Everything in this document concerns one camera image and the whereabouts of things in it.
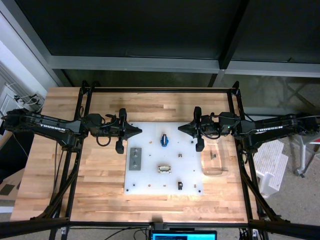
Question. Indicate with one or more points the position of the beige multi-pin connector housing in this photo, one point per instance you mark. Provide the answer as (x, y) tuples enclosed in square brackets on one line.
[(164, 169)]

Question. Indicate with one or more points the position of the grey metal plate with posts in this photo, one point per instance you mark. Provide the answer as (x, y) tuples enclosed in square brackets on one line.
[(135, 162)]

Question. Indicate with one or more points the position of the clear plastic tub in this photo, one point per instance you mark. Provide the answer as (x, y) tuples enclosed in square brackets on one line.
[(220, 165)]

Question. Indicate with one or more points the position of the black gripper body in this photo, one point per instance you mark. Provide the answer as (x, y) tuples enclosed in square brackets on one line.
[(115, 128), (208, 127)]

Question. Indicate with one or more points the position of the black aluminium frame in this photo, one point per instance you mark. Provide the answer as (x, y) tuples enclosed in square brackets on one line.
[(37, 223)]

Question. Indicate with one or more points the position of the brown cardboard box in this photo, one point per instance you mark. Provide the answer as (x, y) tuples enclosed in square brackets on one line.
[(12, 190)]

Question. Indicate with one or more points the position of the blue connector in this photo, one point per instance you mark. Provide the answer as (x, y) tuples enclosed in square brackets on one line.
[(164, 141)]

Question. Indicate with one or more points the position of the blue-edged screen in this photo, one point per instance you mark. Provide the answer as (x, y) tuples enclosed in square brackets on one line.
[(182, 236)]

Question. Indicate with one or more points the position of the black socket block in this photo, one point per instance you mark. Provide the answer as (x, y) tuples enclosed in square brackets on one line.
[(180, 185)]

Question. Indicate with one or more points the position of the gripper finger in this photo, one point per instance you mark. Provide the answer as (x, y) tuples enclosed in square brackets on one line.
[(131, 128), (131, 133), (189, 125), (189, 132)]

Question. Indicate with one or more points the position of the white task board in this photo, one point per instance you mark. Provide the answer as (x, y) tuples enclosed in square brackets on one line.
[(155, 130)]

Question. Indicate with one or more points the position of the black table-level camera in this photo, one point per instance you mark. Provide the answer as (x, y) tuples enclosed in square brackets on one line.
[(160, 225)]

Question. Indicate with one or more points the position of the white plastic step stool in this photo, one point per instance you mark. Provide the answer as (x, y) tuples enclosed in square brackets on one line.
[(270, 162)]

